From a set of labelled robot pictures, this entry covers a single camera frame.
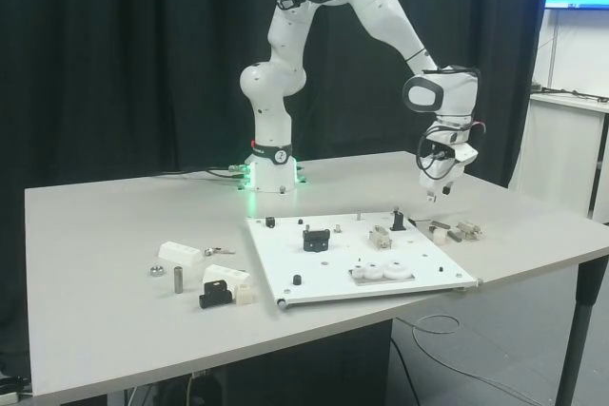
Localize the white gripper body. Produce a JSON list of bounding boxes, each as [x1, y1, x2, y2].
[[419, 153, 466, 195]]

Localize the metal D-SUB plug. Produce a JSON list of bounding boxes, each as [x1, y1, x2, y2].
[[456, 221, 484, 242]]

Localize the white large gear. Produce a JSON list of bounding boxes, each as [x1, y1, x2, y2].
[[382, 261, 410, 282]]

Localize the white task board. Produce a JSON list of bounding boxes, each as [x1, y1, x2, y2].
[[244, 214, 480, 311]]

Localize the white cabinet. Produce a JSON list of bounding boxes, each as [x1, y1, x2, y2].
[[515, 90, 609, 225]]

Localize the dark table leg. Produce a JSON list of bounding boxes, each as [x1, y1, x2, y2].
[[555, 264, 602, 406]]

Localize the small white cube holder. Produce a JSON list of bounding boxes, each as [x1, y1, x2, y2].
[[234, 282, 259, 308]]

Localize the black plug block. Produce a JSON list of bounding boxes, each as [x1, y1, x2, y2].
[[198, 280, 235, 310]]

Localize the black curtain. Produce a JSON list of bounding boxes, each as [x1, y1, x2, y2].
[[0, 0, 548, 260]]

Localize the grey floor cable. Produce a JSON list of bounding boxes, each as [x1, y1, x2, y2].
[[410, 312, 609, 406]]

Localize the black base cables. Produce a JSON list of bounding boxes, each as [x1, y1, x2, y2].
[[161, 164, 254, 183]]

